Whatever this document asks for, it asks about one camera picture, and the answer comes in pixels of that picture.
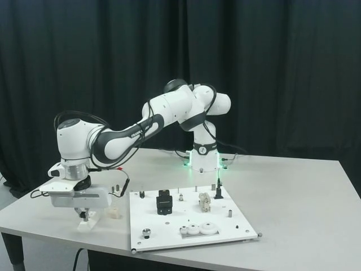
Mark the white task board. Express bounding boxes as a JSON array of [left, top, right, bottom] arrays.
[[128, 185, 259, 245]]

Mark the black floor cable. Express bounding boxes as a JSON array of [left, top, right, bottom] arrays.
[[74, 247, 86, 271]]

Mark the black base cable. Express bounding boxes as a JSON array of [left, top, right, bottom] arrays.
[[214, 142, 249, 170]]

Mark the white large gear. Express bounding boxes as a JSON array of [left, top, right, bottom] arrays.
[[198, 222, 215, 236]]

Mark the black waterproof plug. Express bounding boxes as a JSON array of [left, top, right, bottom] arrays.
[[214, 177, 226, 200]]

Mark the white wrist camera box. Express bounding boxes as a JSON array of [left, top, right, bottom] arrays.
[[47, 163, 64, 179]]

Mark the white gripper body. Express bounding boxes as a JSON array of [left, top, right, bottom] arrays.
[[49, 186, 112, 211]]

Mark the thin black rod on wire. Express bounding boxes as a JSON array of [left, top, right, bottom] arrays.
[[108, 167, 131, 196]]

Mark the black curtain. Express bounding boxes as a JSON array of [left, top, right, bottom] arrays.
[[0, 0, 361, 198]]

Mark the black D-SUB plug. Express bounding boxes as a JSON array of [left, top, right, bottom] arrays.
[[155, 190, 174, 216]]

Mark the white mounting plate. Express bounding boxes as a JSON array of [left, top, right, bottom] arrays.
[[39, 180, 83, 196]]

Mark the grey table leg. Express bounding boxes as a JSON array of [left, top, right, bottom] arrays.
[[0, 231, 24, 271]]

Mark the white peg holder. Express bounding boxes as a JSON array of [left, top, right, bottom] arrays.
[[77, 216, 102, 233]]

